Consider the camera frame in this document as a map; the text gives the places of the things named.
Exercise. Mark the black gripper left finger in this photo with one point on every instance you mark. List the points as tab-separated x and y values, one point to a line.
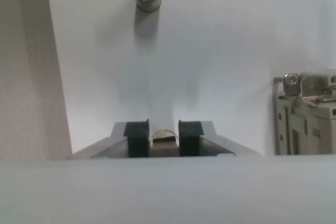
136	137

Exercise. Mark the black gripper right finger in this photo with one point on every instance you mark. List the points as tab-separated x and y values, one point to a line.
190	137

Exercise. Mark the white task board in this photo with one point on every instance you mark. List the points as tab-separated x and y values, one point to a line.
210	51

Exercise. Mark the metal square peg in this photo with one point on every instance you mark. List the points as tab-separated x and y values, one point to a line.
164	148

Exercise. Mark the grey connector block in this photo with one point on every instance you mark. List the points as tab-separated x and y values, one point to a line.
307	119

